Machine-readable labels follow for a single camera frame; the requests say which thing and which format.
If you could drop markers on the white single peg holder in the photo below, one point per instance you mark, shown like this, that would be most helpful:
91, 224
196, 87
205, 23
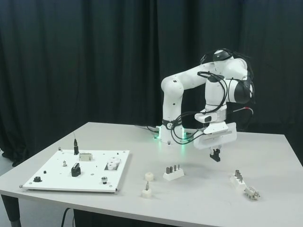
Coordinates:
146, 193

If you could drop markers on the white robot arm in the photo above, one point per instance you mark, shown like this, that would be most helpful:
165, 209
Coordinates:
170, 94

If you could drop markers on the small white block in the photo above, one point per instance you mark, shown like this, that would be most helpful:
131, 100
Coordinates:
149, 176

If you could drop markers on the metal BNC plug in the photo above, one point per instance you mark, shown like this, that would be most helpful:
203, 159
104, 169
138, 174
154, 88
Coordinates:
64, 163

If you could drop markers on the white medium gear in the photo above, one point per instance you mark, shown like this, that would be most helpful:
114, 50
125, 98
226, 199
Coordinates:
110, 167

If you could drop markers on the black curtain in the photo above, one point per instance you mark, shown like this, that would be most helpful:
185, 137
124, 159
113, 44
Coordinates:
94, 59

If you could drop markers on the grey waterproof plug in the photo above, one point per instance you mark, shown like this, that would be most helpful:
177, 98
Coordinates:
252, 191

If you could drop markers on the white task board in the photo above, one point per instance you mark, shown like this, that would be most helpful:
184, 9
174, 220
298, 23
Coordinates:
94, 175

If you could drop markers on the white large gear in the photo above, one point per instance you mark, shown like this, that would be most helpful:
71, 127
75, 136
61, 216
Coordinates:
114, 160

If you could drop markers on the black Ethernet plug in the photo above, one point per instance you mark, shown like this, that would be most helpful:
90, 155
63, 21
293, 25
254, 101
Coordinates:
75, 149

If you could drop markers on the black D-SUB plug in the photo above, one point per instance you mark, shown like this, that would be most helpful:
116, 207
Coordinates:
75, 171

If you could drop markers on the black table leg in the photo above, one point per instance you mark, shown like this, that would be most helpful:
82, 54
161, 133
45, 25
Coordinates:
10, 210

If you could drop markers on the white four-hole peg holder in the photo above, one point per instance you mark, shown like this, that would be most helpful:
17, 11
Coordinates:
173, 175
236, 183

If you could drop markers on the small white camera box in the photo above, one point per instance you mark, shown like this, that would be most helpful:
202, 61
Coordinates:
208, 118

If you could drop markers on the metal bolt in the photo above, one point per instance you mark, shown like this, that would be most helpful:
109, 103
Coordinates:
103, 180

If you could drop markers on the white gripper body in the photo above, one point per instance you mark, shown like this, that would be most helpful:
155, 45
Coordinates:
222, 138

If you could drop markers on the flat white mounting plate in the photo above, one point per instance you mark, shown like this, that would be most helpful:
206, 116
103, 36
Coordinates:
215, 127

